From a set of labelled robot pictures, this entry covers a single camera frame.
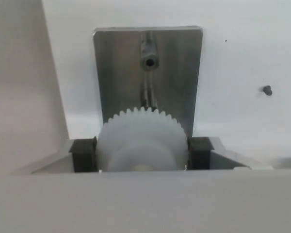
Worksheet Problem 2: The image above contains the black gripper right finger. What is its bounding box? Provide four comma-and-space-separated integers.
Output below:
186, 136, 274, 171

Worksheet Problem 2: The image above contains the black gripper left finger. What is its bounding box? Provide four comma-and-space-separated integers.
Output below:
11, 136, 98, 175

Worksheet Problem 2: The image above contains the white medium gear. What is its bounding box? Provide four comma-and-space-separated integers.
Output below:
96, 106, 188, 172

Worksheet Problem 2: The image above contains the white task board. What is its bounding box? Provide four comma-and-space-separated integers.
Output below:
40, 0, 291, 172

